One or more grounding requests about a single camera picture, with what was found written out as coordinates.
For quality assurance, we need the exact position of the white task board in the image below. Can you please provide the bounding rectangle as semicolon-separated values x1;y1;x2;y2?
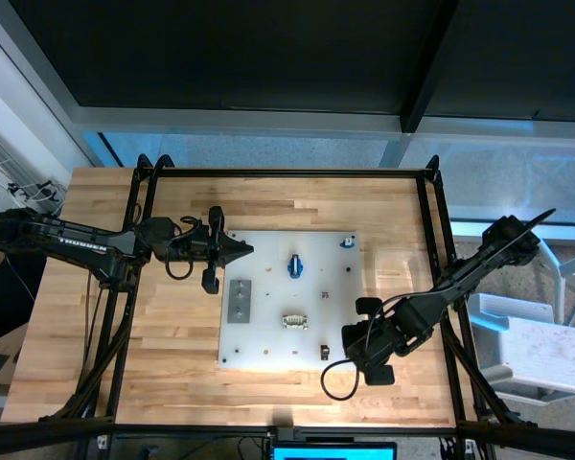
218;229;368;371

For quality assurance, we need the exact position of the clear plastic tub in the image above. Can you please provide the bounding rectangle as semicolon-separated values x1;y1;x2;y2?
372;246;430;330

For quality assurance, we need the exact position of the large blue clamp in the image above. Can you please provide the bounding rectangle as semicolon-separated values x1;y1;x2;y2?
284;254;307;281

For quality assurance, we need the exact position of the grey metal plate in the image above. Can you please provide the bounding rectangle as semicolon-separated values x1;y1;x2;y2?
225;278;253;326

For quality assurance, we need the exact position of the power strip with plugs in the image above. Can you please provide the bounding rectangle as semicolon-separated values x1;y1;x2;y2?
4;177;68;215

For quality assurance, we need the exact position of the black looped cable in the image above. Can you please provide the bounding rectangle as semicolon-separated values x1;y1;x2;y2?
319;356;368;403
164;257;196;282

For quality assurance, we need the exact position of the black aluminium frame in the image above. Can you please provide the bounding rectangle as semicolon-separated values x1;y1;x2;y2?
0;152;575;460

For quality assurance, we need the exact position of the screen with blue display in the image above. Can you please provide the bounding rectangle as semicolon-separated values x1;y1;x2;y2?
266;439;399;460

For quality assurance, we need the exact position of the beige multi-pin connector housing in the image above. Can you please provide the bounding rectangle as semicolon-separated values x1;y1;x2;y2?
281;312;311;333

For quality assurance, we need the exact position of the white step stool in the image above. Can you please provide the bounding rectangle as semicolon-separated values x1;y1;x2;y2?
467;290;575;409

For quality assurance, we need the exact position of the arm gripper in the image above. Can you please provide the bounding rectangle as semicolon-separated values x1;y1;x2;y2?
169;205;255;295
340;297;400;388

